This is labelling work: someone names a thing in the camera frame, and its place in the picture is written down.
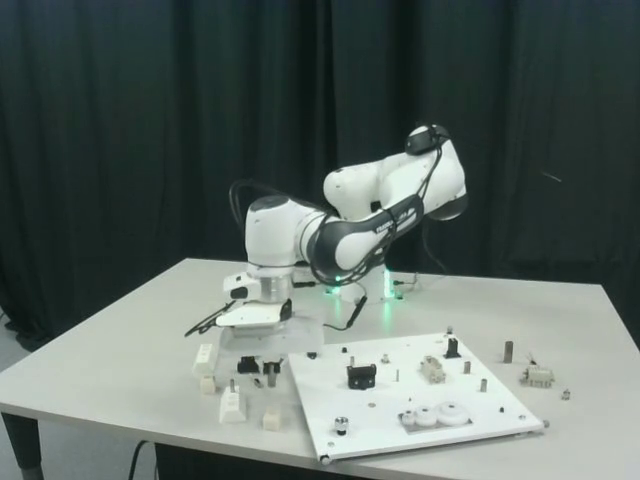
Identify white large gear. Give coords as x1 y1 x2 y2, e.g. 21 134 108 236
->
435 401 471 429

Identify long white peg holder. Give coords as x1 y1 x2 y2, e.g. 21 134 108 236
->
192 342 219 379
218 392 247 426

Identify grey D-SUB plug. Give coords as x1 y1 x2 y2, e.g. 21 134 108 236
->
519 363 551 389

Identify black curtains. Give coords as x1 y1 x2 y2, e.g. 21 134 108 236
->
0 0 640 346

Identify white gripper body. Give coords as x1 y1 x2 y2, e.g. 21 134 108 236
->
215 322 324 376

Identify white task board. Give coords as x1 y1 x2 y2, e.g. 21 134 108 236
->
288 329 551 464

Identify black base cable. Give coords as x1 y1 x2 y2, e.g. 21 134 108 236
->
323 293 371 332

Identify dark table leg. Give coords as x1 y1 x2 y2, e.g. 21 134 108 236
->
0 412 44 480

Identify thin black rod on wire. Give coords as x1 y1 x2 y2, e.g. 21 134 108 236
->
183 307 236 337

